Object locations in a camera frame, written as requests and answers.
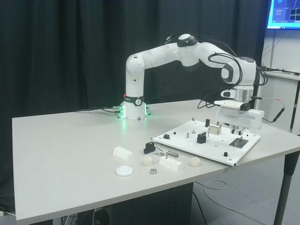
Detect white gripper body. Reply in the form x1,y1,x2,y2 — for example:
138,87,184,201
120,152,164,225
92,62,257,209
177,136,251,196
215,107,265,130

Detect white large gear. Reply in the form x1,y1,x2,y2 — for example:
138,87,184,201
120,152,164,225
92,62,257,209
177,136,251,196
115,165,134,177

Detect white cabinet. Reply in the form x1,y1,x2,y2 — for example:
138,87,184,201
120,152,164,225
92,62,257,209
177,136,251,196
259,30,300,137

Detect white task board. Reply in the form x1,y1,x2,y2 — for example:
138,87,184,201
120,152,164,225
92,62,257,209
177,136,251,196
151,119,262,168

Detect black plug block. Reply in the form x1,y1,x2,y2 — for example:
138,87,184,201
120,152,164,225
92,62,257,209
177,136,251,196
196,132,208,144

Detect dark table leg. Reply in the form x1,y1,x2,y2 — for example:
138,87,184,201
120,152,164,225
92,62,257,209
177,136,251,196
273,153,296,225

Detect white peg holder with holes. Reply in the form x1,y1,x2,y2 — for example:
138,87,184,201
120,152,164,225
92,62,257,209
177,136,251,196
158,157,185,172
112,146,135,161

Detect blue screen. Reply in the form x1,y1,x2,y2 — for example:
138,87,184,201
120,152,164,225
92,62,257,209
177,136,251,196
266,0,300,30

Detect black D-SUB plug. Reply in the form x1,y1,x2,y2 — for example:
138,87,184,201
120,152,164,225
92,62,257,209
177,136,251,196
143,142,156,155

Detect black curtains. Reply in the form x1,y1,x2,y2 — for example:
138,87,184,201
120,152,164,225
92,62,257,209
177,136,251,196
0,0,270,209

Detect thin black rod on wire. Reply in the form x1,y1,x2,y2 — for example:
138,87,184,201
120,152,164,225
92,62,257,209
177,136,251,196
252,95,286,123

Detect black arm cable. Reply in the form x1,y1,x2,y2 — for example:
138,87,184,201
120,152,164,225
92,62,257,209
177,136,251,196
196,34,269,110

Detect grey floor cable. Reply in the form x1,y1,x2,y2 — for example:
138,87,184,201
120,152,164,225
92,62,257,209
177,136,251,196
202,179,278,225

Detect black base cables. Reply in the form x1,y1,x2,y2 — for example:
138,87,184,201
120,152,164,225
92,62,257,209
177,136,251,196
76,106,123,115

